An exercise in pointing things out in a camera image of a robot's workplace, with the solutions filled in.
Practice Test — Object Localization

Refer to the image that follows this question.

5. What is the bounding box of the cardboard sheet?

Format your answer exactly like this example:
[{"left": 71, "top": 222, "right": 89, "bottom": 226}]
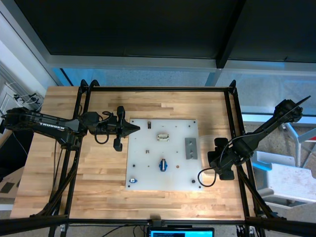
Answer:
[{"left": 0, "top": 166, "right": 25, "bottom": 198}]

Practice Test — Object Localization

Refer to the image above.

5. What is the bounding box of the laptop screen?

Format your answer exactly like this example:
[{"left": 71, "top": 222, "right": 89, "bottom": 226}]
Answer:
[{"left": 147, "top": 227, "right": 215, "bottom": 237}]

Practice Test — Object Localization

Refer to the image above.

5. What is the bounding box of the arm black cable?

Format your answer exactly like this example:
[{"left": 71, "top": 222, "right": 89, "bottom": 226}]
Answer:
[
  {"left": 197, "top": 166, "right": 218, "bottom": 188},
  {"left": 94, "top": 110, "right": 112, "bottom": 145}
]

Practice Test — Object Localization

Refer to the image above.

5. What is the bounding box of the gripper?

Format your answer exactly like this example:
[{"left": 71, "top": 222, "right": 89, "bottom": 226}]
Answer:
[
  {"left": 108, "top": 106, "right": 141, "bottom": 152},
  {"left": 207, "top": 137, "right": 235, "bottom": 181}
]

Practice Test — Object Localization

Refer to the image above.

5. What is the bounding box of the grey metal peg plate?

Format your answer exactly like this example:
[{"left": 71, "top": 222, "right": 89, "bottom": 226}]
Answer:
[{"left": 184, "top": 137, "right": 199, "bottom": 160}]

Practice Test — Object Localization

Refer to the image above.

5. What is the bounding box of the black camera bracket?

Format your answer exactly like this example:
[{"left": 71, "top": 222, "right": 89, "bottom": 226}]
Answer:
[{"left": 149, "top": 214, "right": 165, "bottom": 227}]

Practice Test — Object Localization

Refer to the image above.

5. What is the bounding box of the blue connector mount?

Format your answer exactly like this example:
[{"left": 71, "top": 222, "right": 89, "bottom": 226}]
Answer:
[{"left": 158, "top": 158, "right": 169, "bottom": 173}]

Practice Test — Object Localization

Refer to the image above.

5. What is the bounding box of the black aluminium frame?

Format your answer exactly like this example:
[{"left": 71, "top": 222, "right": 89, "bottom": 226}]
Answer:
[{"left": 0, "top": 79, "right": 288, "bottom": 237}]

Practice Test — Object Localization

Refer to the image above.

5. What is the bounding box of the white step stool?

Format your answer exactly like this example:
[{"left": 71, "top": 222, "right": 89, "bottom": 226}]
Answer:
[{"left": 251, "top": 150, "right": 316, "bottom": 210}]

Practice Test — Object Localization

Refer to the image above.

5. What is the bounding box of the clear plastic tub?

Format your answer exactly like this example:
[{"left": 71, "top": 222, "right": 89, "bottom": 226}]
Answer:
[{"left": 199, "top": 135, "right": 230, "bottom": 177}]

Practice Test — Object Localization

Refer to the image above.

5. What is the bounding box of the wall cable bundle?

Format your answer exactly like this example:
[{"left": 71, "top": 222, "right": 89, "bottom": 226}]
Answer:
[{"left": 13, "top": 92, "right": 42, "bottom": 106}]

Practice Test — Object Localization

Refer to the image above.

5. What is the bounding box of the white taskboard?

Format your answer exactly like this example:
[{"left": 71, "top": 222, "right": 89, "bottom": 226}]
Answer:
[{"left": 125, "top": 118, "right": 204, "bottom": 191}]

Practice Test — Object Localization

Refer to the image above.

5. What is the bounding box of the white metal trolley frame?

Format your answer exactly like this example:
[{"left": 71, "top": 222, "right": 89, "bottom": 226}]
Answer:
[{"left": 281, "top": 122, "right": 316, "bottom": 168}]

